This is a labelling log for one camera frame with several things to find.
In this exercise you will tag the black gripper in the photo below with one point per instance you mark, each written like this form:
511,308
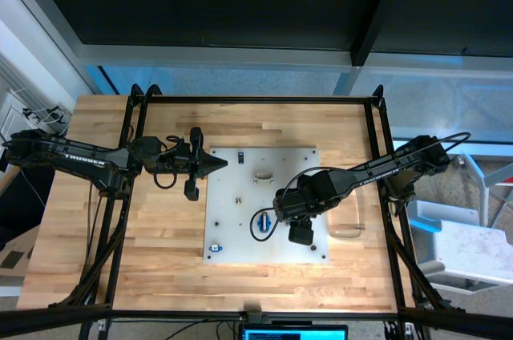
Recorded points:
176,159
300,234

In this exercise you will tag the silver metal cylinder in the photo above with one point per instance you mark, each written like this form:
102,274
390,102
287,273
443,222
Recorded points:
265,223

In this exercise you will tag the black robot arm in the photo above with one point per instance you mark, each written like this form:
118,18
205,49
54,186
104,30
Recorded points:
80,159
372,171

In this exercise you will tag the blue cylinder clamp holder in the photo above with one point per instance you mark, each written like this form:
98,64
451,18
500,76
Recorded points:
260,225

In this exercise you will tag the small black blue socket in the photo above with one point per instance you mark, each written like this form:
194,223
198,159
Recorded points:
241,157

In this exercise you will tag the pale square task board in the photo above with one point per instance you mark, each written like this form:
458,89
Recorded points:
228,203

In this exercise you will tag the clear plastic tub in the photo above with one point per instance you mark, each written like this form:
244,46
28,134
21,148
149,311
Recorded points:
346,231

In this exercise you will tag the grey D-sub connector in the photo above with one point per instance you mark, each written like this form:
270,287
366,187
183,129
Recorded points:
263,176

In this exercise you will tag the blue clamp with white part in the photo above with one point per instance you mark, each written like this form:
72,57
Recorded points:
215,248

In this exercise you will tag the laptop screen with blue edge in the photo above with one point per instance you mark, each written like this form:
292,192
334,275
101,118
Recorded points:
292,334

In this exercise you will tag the grey window ledge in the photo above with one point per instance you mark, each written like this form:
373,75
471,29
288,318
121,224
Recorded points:
240,57

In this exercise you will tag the white step stool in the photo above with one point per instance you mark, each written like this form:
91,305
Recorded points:
461,244

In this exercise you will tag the cardboard box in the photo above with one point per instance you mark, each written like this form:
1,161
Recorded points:
20,244

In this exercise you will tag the black metal table frame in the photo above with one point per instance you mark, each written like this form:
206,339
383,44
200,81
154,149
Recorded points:
256,99

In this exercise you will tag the white cart frame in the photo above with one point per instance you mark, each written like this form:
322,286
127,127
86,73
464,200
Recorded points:
486,195

